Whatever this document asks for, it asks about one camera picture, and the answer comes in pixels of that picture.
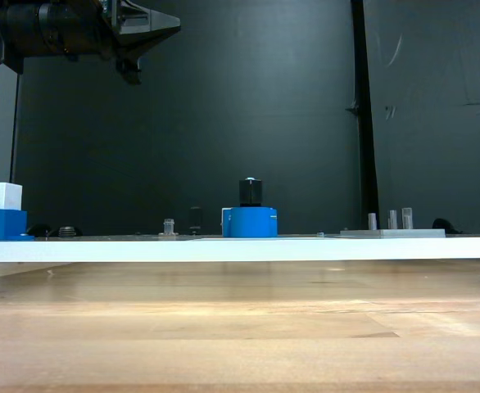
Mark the black ribbed plug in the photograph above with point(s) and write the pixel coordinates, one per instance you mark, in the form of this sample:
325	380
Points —
68	231

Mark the black square plug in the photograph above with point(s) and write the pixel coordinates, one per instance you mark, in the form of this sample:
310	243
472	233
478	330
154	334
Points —
250	194

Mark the thin short silver cylinder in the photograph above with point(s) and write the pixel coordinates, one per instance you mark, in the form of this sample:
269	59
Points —
372	221

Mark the medium silver cylinder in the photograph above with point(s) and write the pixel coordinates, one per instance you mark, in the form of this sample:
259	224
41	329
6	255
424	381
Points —
392	219

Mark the white board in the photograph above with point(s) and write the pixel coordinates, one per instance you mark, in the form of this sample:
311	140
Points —
240	249

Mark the grey peg plate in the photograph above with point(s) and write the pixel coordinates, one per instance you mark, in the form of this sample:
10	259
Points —
391	233

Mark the small clear connector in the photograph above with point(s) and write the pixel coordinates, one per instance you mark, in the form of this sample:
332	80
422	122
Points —
168	229

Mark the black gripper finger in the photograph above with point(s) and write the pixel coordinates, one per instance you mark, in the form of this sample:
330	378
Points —
141	20
141	43

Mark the black upright connector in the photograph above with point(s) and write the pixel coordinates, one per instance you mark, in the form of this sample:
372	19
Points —
195	219

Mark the blue round holder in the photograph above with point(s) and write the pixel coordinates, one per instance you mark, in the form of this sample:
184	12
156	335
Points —
248	223

